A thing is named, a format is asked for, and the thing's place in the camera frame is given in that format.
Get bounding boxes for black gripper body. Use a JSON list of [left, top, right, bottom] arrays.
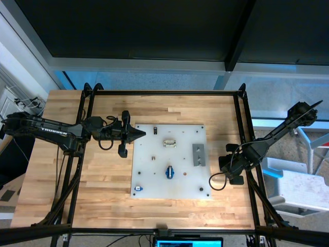
[[218, 144, 245, 186], [113, 110, 134, 158]]

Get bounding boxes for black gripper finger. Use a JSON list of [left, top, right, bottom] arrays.
[[130, 133, 147, 144], [130, 124, 147, 134]]

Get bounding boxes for white taskboard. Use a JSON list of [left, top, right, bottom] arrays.
[[131, 123, 213, 200]]

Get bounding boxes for clear plastic tub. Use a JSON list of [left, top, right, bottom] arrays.
[[209, 146, 236, 184]]

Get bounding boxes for grey block with holes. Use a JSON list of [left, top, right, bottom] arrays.
[[192, 143, 206, 168]]

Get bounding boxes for white plastic step stool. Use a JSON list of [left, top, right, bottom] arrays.
[[261, 156, 329, 219]]

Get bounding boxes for grey metal stand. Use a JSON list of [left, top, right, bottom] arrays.
[[293, 126, 329, 177]]

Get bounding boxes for laptop screen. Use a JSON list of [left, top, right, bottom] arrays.
[[153, 236, 224, 247]]

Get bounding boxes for cardboard box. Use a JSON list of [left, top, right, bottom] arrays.
[[0, 172, 26, 206]]

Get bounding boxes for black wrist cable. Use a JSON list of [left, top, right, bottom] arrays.
[[208, 138, 258, 191]]

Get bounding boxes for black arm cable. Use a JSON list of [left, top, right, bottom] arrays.
[[98, 115, 119, 151]]

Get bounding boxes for black metal frame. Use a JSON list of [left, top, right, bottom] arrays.
[[0, 82, 329, 247]]

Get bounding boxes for blue clamp mount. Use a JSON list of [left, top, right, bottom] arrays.
[[164, 166, 176, 180]]

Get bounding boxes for black and white cable bundle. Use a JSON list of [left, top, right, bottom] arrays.
[[12, 95, 46, 110]]

